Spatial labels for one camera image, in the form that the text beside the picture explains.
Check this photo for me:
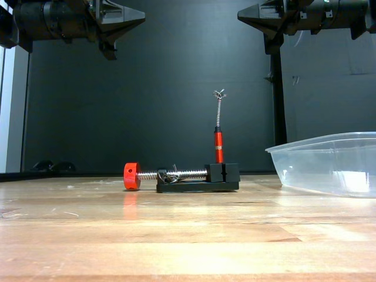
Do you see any clear plastic tub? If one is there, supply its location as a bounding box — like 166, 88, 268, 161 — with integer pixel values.
264, 131, 376, 199

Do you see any black clamp with red knob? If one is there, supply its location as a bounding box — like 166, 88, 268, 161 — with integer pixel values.
123, 162, 241, 194

